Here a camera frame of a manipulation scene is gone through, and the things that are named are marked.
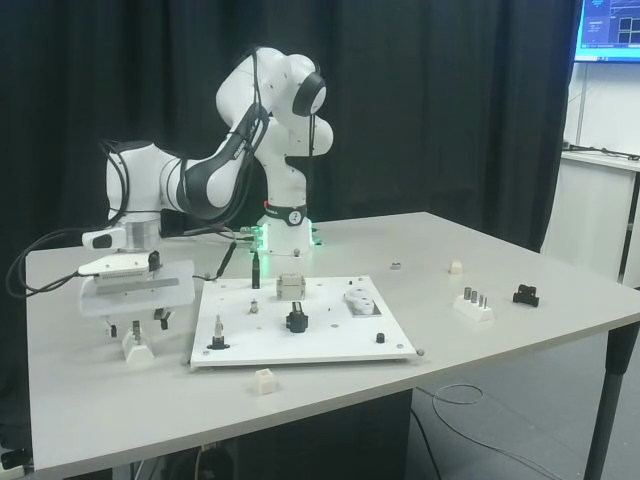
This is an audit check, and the white square holder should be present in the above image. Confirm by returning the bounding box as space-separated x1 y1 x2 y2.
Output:
246 367 282 398

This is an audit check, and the flat white mounting plate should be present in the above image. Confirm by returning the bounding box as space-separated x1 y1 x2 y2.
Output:
77 252 154 281

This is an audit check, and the black cable on cabinet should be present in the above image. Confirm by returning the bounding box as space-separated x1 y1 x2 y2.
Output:
560 141 640 164

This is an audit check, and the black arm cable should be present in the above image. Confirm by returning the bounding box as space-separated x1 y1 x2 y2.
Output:
227 47 274 151

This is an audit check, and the white peg holder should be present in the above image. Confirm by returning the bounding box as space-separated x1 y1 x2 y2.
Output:
121 333 156 364

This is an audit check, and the metal peg in black socket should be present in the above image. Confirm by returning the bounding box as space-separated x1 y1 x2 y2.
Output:
206 314 232 350

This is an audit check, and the white task board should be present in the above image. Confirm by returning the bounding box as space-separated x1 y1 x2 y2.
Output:
179 274 427 372

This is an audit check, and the white holder with pegs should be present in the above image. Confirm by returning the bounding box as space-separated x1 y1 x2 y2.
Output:
451 294 496 324

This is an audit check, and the blue screen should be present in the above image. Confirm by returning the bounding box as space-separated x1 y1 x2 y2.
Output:
571 0 640 64

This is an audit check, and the thin black rod on wire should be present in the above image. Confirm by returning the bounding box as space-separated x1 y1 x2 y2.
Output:
217 241 238 277

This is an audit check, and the dark table leg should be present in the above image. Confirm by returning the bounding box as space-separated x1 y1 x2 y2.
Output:
583 325 633 480

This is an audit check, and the white cabinet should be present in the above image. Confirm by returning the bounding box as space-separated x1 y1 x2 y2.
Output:
541 148 640 290

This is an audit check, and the grey floor cable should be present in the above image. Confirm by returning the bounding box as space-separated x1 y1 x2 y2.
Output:
409 381 594 480

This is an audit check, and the small white camera box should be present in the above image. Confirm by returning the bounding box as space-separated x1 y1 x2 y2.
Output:
81 228 127 250

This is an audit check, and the black camera cable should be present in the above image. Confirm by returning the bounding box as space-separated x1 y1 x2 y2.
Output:
6 228 96 298

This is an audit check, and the black D-SUB plug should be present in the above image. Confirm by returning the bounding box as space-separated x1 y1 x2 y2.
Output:
511 282 543 308

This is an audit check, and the black plug on board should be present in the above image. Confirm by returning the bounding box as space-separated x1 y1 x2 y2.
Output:
285 301 311 336

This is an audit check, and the black curtain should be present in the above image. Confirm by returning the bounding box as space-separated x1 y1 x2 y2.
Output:
0 0 586 451

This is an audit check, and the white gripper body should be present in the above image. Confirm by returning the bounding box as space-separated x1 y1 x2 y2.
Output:
74 258 197 318

